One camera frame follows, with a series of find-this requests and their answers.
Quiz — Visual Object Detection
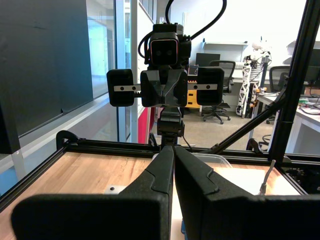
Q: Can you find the white lattice stand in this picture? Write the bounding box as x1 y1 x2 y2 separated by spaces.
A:
236 37 272 118

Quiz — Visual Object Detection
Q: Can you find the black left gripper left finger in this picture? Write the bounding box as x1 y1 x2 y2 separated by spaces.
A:
11 145 175 240

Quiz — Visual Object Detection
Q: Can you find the grey metal window frame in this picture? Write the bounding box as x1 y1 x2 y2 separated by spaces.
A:
0 0 133 191

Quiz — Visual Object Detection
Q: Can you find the black mesh office chair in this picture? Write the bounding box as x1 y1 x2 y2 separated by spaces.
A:
201 59 237 125
266 65 291 125

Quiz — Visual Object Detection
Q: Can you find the clear block with metal posts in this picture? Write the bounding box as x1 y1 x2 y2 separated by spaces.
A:
104 184 126 195

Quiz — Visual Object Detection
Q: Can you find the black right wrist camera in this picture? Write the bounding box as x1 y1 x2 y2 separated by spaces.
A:
149 31 180 66

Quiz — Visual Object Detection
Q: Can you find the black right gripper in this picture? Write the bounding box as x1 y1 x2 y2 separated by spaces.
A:
106 65 225 108

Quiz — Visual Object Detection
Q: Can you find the clear plastic tub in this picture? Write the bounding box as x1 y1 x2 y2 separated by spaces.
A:
191 152 233 169

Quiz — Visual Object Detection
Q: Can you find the black aluminium frame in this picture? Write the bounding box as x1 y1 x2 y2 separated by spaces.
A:
0 0 320 211

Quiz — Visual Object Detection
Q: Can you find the yellow drawer cabinet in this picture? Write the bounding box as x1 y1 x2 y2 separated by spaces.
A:
186 89 202 109

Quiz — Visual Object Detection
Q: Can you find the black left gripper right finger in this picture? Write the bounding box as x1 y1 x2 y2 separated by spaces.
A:
174 146 320 240

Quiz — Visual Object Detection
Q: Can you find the white task board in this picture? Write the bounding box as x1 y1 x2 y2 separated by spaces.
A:
171 166 267 227

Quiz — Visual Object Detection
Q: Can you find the grey RJ45 plug cable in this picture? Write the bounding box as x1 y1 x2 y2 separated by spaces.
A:
259 159 277 196

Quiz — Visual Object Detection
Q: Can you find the black computer monitor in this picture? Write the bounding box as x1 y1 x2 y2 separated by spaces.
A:
195 52 221 68

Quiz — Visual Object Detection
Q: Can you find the white and red partition panel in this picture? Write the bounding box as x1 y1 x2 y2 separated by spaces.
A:
129 0 161 145

